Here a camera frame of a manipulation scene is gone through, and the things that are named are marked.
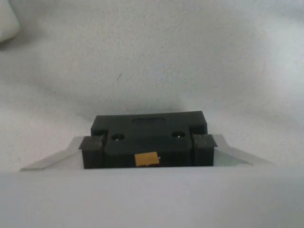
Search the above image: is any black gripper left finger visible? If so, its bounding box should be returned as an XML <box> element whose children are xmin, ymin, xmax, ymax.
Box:
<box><xmin>20</xmin><ymin>134</ymin><xmax>107</xmax><ymax>171</ymax></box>

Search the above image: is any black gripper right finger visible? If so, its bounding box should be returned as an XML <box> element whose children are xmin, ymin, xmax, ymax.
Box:
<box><xmin>191</xmin><ymin>133</ymin><xmax>277</xmax><ymax>167</ymax></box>

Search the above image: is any black D-SUB plug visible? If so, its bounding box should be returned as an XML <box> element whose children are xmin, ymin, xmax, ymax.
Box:
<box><xmin>90</xmin><ymin>110</ymin><xmax>209</xmax><ymax>169</ymax></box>

